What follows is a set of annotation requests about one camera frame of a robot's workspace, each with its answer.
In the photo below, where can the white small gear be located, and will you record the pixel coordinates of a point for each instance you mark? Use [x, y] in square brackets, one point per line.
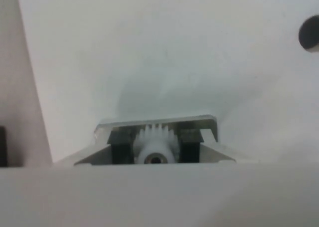
[155, 144]

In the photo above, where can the white task board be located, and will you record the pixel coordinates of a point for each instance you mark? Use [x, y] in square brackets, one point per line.
[149, 62]

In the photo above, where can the black D-SUB plug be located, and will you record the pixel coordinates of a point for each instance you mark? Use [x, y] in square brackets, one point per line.
[2, 147]

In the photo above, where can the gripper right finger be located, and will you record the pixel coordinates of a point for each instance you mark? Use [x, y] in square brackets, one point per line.
[189, 147]

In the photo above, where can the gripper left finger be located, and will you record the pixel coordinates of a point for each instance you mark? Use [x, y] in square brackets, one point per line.
[119, 147]

